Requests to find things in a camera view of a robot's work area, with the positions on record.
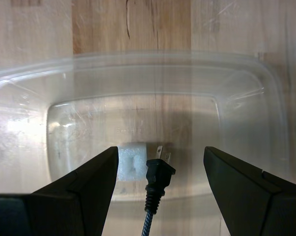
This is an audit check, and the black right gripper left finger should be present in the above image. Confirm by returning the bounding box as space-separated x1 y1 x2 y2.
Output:
0 146 119 236

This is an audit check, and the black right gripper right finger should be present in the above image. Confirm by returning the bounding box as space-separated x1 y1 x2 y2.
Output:
203 146 296 236

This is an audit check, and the black braided power plug cord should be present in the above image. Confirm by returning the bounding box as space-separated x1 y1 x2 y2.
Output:
143 146 177 236

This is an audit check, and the white foam block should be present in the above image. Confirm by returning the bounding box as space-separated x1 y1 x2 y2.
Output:
117 144 149 182

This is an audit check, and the clear plastic tub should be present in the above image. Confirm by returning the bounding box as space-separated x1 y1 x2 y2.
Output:
0 50 290 205

